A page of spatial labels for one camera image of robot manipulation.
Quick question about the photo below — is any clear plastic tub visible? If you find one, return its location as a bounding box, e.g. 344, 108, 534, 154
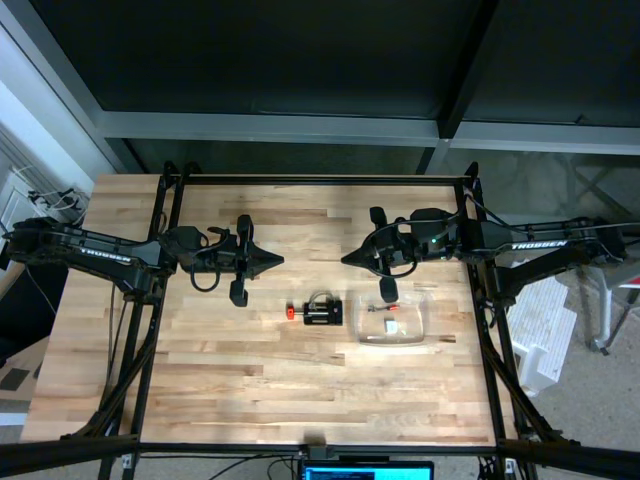
352, 289, 434, 347

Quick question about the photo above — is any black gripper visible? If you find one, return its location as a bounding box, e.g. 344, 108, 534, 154
340, 206, 404, 302
219, 214, 285, 307

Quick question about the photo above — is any laptop screen with blue edge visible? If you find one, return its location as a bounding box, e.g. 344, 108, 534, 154
298, 459, 435, 480

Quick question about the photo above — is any white plastic step stool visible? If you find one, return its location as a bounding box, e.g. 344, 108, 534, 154
504, 275, 571, 397

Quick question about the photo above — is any black vise with red knob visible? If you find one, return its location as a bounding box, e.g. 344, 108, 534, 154
286, 297, 345, 328

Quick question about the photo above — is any white power strip with plugs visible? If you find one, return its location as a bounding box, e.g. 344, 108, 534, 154
27, 185, 90, 222

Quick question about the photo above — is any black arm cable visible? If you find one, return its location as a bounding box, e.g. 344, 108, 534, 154
363, 219, 419, 277
188, 259, 222, 293

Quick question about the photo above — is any black aluminium table frame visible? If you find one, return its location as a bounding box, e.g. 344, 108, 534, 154
0, 159, 640, 480

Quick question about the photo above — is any black table-level camera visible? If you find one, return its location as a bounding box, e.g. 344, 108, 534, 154
303, 433, 329, 460

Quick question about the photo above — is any brown cardboard box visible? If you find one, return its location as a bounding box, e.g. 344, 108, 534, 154
0, 335, 54, 401

